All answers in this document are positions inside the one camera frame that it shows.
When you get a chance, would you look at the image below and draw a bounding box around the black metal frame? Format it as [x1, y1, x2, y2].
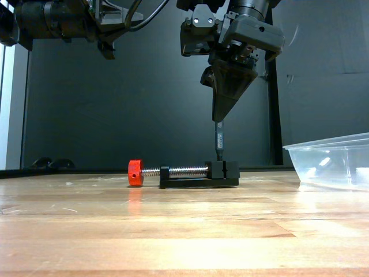
[0, 164, 299, 179]

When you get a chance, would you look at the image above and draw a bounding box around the black wall post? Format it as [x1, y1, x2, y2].
[264, 11, 284, 167]

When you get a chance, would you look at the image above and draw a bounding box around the black vise with orange knob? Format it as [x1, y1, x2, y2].
[127, 159, 241, 190]

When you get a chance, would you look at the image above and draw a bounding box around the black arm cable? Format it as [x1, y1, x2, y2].
[123, 0, 171, 32]

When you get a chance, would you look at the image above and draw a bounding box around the clear plastic tub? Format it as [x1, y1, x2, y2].
[283, 132, 369, 193]

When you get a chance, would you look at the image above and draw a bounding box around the grey USB adapter stick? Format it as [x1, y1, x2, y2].
[214, 131, 225, 162]

